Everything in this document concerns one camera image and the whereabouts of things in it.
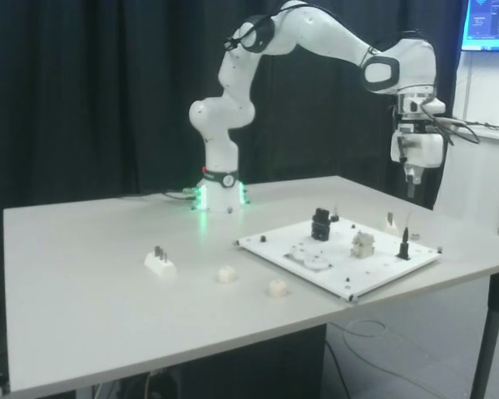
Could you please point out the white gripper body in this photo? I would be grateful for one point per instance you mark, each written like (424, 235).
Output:
(424, 149)

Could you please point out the large metal square peg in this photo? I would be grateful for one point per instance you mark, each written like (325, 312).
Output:
(411, 189)

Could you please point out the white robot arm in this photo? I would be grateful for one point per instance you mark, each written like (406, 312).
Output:
(216, 133)

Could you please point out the white square peg holder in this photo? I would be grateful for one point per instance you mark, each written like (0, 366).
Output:
(391, 228)

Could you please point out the white round peg holder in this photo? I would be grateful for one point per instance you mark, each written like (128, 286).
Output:
(160, 270)

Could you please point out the white cabinet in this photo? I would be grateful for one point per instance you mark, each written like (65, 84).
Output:
(474, 178)

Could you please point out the small metal bolt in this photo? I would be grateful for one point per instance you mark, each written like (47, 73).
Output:
(335, 216)

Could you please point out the metal connector block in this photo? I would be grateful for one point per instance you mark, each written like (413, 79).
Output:
(362, 245)

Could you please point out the blue screen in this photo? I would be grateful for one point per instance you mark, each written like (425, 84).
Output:
(488, 25)

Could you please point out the white medium gear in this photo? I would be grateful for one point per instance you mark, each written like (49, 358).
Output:
(317, 263)

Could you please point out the white small gear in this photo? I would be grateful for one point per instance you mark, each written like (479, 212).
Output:
(299, 254)

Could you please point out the white task board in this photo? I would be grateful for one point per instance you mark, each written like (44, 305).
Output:
(274, 249)

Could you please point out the dark grey table leg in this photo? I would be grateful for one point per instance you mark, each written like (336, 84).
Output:
(492, 332)

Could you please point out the cream plug holder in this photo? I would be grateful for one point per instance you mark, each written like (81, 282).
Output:
(226, 275)
(278, 289)

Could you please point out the black curtain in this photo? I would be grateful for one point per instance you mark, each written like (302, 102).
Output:
(87, 104)

